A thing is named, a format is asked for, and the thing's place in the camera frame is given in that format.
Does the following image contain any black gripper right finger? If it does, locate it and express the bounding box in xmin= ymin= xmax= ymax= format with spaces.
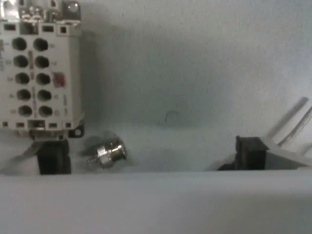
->
xmin=234 ymin=136 xmax=312 ymax=171

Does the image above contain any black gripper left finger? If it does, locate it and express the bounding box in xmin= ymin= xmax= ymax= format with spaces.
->
xmin=0 ymin=139 xmax=72 ymax=175

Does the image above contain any metal round peg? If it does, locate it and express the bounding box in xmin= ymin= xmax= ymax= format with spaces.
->
xmin=266 ymin=97 xmax=310 ymax=142
xmin=277 ymin=105 xmax=312 ymax=148

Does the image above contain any metal BNC plug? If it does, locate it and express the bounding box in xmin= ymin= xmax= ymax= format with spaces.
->
xmin=86 ymin=136 xmax=128 ymax=169

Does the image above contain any white holder with holes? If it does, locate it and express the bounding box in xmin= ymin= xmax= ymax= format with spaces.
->
xmin=0 ymin=0 xmax=85 ymax=140

